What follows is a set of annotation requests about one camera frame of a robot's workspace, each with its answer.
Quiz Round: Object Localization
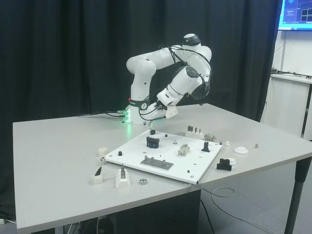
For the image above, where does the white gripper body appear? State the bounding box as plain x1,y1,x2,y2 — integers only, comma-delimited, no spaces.
139,102,169,122

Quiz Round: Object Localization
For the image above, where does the white square peg holder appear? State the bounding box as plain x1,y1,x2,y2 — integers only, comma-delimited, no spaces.
184,130,205,140

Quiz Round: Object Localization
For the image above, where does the white task board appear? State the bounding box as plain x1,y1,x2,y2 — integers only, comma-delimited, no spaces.
103,129,224,186

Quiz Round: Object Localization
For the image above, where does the grey metal plug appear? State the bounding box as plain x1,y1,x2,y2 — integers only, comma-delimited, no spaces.
203,132,218,142

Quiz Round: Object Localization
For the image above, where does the white round peg holder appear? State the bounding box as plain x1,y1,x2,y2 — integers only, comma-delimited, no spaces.
115,168,132,189

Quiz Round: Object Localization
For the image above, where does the black D-SUB plug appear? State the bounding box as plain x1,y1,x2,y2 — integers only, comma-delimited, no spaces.
216,158,232,172

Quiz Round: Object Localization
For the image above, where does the white large gear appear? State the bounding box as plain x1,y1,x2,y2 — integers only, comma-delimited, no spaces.
234,145,249,155

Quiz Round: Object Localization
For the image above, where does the black curtain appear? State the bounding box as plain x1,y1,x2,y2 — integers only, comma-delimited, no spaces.
0,0,281,220

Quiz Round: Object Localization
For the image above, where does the white cabinet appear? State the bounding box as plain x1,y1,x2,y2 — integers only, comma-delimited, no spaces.
260,72,312,142

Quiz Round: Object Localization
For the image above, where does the black table leg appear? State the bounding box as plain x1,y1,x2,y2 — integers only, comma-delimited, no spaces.
285,156,308,234

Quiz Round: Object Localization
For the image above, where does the blue screen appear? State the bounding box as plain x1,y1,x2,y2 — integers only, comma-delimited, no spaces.
277,0,312,32

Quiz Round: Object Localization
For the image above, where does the black base cable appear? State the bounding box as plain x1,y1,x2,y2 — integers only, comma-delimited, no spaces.
80,110,128,118

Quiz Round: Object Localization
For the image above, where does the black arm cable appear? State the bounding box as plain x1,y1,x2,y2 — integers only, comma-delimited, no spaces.
137,43,212,122

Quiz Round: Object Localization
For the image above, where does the grey floor cable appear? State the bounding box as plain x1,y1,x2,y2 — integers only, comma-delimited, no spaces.
201,186,247,234

